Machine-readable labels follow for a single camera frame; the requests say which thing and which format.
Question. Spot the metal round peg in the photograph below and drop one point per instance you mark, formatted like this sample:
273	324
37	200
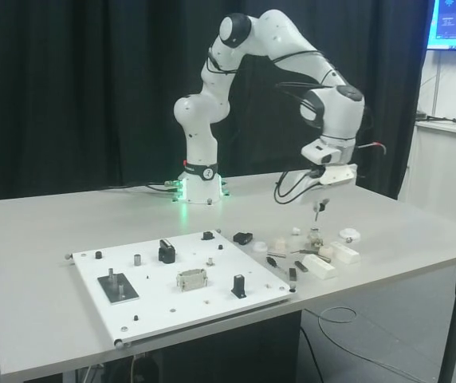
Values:
276	253

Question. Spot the black device on cabinet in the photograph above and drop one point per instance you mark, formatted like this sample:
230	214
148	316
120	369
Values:
447	119

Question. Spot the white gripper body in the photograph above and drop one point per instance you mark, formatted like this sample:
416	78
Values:
309	189

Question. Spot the white cabinet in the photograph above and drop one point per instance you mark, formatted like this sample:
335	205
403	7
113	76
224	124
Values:
443	171

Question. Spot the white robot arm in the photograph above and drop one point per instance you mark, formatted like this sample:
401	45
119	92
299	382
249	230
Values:
284	48

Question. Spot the small white holder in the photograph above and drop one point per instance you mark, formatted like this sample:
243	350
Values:
324	251

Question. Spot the black box under table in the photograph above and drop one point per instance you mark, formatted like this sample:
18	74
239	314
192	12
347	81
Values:
228	351

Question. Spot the black curtains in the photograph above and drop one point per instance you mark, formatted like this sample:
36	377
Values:
72	99

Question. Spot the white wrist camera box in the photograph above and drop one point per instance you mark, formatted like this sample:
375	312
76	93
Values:
319	151

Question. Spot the long white peg holder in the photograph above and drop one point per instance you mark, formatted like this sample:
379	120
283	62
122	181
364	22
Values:
345	252
319	267

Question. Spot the black flat plug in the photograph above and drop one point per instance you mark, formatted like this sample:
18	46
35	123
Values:
301	266

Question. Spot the flat white mounting plate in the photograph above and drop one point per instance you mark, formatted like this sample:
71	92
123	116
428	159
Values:
341	173

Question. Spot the white task board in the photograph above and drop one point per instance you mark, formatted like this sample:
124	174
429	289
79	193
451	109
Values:
180	279

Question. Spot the metal BNC plug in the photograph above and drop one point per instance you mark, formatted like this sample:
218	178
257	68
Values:
314	238

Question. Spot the black USB plug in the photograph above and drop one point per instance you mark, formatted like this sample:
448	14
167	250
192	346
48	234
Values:
292	275

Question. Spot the white large gear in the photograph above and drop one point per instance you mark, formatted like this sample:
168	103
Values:
351	234

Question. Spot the metal bolt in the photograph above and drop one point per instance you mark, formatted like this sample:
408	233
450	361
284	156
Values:
301	251

